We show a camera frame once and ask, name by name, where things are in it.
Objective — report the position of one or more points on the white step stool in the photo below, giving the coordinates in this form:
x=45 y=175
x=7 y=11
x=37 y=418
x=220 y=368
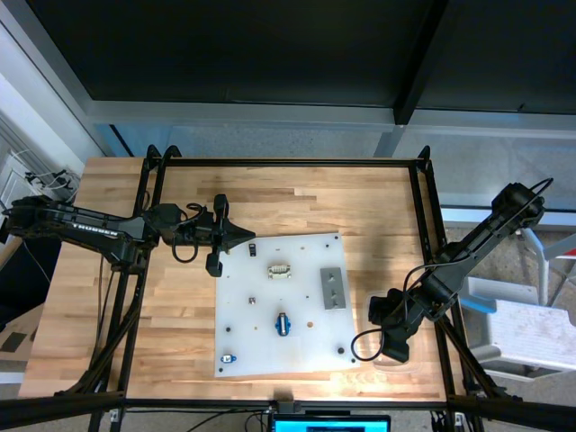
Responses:
x=531 y=333

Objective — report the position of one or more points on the black curved frame bracket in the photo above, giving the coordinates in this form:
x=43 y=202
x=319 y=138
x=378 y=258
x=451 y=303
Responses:
x=151 y=155
x=172 y=152
x=425 y=154

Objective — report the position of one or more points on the grey enclosure frame post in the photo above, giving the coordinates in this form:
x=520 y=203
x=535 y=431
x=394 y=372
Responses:
x=65 y=76

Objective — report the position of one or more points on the white plastic task board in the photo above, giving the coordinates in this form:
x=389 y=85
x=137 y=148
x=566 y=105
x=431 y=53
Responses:
x=270 y=351

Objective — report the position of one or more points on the blue-edged screen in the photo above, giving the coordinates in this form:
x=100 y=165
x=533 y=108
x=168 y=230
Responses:
x=328 y=425

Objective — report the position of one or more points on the grey metal peg block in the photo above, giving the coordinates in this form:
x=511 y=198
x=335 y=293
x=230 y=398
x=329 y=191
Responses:
x=339 y=283

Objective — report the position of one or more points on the grey enclosure frame rail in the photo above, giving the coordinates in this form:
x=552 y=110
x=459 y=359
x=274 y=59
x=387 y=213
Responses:
x=225 y=112

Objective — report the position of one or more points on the black wall post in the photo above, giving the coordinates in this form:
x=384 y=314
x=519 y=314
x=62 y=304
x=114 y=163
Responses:
x=418 y=67

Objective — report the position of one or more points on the beige connector housing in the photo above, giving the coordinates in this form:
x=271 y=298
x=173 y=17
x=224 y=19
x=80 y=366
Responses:
x=278 y=272

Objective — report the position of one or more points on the small black socket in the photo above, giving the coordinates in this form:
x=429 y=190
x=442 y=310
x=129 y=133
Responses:
x=253 y=249

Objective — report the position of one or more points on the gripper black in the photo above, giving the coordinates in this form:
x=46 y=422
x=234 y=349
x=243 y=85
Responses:
x=396 y=324
x=219 y=234

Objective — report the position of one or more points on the black metal table frame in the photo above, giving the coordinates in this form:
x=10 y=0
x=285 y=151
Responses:
x=288 y=162

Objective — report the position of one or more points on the small blue connector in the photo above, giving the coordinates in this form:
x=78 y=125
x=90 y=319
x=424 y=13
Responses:
x=227 y=358

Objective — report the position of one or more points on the blue round plug fixture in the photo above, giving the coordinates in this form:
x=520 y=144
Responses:
x=281 y=325

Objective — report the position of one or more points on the small black table camera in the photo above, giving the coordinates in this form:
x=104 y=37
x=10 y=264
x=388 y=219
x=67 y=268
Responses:
x=288 y=402

